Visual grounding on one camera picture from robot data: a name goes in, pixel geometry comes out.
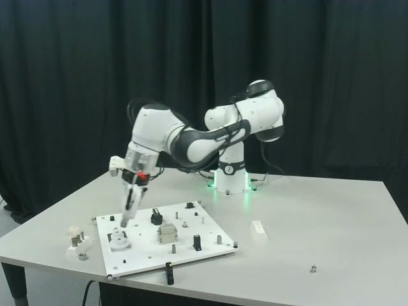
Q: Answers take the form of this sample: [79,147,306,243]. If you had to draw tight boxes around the white rectangular holder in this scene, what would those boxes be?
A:
[249,219,268,242]

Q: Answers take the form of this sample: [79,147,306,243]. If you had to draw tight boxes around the dark table underframe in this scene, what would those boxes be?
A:
[98,280,395,306]

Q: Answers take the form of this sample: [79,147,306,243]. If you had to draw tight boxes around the white peg holder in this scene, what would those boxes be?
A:
[65,237,94,258]

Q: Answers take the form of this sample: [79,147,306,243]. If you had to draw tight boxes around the white task board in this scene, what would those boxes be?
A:
[95,200,240,277]

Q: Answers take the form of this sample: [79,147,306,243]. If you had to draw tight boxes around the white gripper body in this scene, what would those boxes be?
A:
[122,182,147,221]

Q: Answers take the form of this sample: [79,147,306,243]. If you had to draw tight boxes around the thin cable at robot foot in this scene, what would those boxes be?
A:
[249,173,272,188]

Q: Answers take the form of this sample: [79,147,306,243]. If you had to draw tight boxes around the black curtain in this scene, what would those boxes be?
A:
[0,0,408,221]

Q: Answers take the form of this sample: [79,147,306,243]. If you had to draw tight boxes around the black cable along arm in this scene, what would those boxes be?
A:
[219,91,253,166]

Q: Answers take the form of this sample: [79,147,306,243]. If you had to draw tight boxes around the dark table leg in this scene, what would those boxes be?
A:
[1,263,28,306]

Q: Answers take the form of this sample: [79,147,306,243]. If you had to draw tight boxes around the black cable loop at wrist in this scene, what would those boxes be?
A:
[126,98,179,128]

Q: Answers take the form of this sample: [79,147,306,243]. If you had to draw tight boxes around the white large gear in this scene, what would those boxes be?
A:
[110,238,131,253]

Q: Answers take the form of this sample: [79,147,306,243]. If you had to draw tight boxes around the black cable on table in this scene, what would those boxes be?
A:
[190,168,216,180]

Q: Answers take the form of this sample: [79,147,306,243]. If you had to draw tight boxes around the beige rectangular connector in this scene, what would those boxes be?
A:
[157,226,179,245]

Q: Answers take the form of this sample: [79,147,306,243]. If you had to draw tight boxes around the black D-SUB plug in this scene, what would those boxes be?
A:
[149,208,164,226]

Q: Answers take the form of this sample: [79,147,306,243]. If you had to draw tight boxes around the thin black rod, red tag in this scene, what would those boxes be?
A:
[126,171,150,212]

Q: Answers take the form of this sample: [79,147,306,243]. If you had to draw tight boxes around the black cable under table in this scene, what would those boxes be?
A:
[82,280,97,306]

